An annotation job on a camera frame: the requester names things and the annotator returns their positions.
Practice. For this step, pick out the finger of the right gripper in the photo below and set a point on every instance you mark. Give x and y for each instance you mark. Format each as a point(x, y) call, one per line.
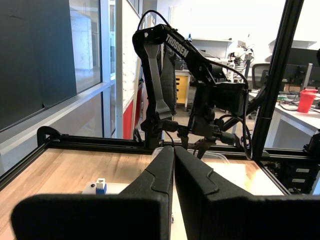
point(203, 146)
point(185, 138)

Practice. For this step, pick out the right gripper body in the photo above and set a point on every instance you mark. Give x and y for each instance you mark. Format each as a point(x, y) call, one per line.
point(205, 125)

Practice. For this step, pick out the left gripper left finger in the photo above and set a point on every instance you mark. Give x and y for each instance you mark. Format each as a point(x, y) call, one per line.
point(100, 217)

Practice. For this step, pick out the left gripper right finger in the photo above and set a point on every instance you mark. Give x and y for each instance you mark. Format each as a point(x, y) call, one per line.
point(250, 217)

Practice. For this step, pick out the black Trossen right arm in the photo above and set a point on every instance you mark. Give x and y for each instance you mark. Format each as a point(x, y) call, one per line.
point(175, 42)

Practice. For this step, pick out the blue and white connector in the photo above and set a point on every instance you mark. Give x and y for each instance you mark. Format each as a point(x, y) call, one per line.
point(101, 191)

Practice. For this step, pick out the white taskboard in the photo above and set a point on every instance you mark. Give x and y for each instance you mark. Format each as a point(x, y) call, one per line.
point(115, 188)

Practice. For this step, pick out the clear plastic tub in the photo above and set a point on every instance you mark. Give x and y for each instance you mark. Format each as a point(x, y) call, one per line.
point(155, 153)

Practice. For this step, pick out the yellow drawer cabinet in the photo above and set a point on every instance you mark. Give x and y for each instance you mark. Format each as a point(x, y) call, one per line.
point(182, 90)

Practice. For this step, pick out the black controller box with labels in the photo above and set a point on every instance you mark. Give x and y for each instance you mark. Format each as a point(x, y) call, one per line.
point(280, 175)

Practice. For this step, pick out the red partition panel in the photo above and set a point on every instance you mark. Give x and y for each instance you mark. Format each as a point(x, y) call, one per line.
point(128, 120)

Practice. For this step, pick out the white lattice stand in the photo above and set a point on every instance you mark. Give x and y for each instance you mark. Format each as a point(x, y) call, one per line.
point(239, 65)

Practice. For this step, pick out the black mesh office chair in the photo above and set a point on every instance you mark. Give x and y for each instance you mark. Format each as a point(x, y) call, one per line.
point(258, 75)

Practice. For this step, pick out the white desk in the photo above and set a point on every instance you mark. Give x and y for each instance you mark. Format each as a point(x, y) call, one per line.
point(295, 117)

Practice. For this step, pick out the red plastic container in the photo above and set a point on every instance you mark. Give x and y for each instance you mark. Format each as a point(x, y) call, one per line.
point(306, 101)

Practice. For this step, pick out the black computer monitor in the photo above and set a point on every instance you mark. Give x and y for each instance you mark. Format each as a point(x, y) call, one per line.
point(298, 57)

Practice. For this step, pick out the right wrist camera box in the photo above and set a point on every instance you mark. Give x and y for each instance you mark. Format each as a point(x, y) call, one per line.
point(231, 100)

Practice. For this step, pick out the black aluminium frame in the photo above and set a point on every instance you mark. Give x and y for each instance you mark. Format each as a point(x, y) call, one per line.
point(100, 143)

